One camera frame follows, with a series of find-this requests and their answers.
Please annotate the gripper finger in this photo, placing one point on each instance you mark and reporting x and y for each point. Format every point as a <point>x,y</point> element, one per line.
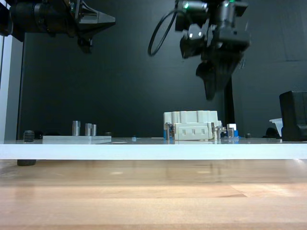
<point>223,67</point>
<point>105,21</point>
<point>93,31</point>

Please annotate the silver hub mounting screw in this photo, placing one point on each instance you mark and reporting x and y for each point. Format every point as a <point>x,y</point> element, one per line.
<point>217,134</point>

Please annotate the beige HAN10E hub housing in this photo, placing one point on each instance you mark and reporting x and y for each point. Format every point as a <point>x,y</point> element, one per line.
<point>192,131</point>

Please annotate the black plastic connector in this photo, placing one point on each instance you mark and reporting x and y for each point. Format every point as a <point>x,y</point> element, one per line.
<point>295,115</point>

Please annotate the blue connector holder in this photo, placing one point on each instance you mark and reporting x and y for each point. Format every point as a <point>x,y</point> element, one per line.
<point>165,135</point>

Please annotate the blue and white small fixture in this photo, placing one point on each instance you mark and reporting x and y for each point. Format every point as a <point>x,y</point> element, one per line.
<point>231,126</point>

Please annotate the small silver metal part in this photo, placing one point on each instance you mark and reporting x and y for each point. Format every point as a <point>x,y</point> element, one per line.
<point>230,133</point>

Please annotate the clear plastic tub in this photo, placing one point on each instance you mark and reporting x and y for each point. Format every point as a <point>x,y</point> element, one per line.
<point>275,122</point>

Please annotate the grey aluminium plate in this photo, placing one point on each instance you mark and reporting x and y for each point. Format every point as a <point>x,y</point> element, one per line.
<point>72,139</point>

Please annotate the black threaded set screw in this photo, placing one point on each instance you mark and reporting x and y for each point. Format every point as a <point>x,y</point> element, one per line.
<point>29,137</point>

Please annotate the white base board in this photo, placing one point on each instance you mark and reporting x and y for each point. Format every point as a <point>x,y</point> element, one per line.
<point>153,151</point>

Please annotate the black board foot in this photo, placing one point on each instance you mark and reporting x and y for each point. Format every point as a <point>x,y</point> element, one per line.
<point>26,163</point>

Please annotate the black backdrop post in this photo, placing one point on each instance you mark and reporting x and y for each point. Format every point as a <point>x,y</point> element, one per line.
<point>229,115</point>

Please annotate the black metal rig frame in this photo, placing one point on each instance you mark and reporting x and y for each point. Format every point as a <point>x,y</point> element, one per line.
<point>272,133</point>

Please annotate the silver metal post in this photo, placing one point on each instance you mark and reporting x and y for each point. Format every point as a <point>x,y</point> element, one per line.
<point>90,130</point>
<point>76,128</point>

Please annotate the silver backdrop frame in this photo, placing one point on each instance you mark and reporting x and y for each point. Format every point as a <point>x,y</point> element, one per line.
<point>14,95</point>

